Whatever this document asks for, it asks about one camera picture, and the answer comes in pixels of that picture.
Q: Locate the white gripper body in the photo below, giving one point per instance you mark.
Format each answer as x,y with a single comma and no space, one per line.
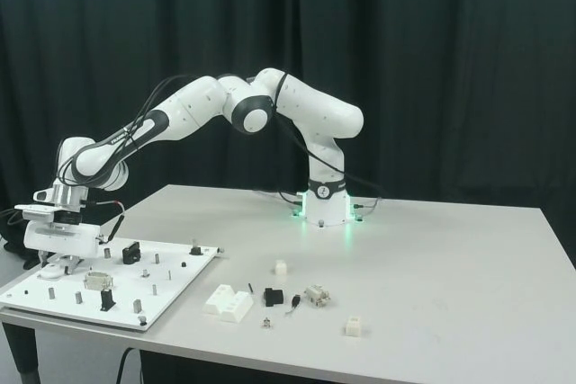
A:
60,238

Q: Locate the white large gear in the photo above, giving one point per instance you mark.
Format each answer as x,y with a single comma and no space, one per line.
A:
53,273

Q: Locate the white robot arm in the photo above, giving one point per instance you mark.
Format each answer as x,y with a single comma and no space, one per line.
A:
315,109

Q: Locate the metal square peg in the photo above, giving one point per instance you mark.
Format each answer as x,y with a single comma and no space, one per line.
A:
51,293
137,306
107,253
78,298

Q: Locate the flat white mounting plate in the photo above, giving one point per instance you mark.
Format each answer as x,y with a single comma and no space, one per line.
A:
35,209

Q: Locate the white task board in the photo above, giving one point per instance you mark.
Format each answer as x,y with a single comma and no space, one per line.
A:
180,280

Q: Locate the large white stepped holder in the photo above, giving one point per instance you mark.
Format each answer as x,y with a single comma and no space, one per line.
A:
227,305

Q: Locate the black D-SUB plug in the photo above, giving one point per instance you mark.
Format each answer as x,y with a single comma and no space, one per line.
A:
273,296

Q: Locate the small white cube holder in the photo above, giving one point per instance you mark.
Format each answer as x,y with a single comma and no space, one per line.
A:
280,267

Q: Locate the grey waterproof plug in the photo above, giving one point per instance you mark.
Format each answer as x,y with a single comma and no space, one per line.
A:
315,295

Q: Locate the white holder with two holes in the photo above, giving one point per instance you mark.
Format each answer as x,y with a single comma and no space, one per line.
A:
353,325

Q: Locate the black curtain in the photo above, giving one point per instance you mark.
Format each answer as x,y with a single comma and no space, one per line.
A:
450,65

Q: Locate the small white wrist camera box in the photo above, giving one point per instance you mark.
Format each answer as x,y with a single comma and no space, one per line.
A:
43,195

